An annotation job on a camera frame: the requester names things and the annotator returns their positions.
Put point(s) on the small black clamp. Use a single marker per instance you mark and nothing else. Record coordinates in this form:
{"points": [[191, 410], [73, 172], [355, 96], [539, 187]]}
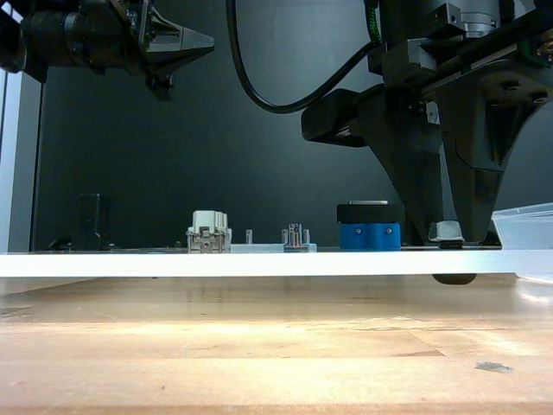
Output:
{"points": [[93, 216]]}

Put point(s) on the pale plate with pins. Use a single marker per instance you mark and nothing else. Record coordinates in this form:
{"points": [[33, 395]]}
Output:
{"points": [[259, 248]]}

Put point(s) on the white board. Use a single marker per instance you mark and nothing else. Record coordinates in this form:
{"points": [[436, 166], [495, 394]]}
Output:
{"points": [[259, 263]]}

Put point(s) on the silver M12 nut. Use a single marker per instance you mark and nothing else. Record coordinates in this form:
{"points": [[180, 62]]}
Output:
{"points": [[445, 231]]}

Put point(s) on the black round board foot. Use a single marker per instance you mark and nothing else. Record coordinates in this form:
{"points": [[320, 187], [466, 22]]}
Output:
{"points": [[453, 279]]}

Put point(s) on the small silver metal stud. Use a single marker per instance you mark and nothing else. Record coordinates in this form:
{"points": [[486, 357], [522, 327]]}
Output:
{"points": [[296, 238]]}

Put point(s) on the small grey plate pin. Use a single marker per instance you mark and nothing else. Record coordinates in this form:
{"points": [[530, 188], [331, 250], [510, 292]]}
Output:
{"points": [[249, 237], [284, 237], [307, 237]]}

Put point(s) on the grey connector housing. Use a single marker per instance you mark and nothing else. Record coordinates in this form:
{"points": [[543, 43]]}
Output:
{"points": [[209, 225]]}

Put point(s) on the blue and black connector block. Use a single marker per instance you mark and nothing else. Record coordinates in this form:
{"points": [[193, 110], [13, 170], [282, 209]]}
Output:
{"points": [[367, 235]]}

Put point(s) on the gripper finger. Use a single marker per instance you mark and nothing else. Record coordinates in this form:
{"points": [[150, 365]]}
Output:
{"points": [[484, 138], [406, 142], [173, 42]]}

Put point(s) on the clear plastic tub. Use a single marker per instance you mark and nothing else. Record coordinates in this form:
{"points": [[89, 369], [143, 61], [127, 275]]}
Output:
{"points": [[527, 229]]}

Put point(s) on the black threaded stud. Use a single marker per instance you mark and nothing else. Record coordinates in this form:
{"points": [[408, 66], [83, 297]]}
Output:
{"points": [[450, 245]]}

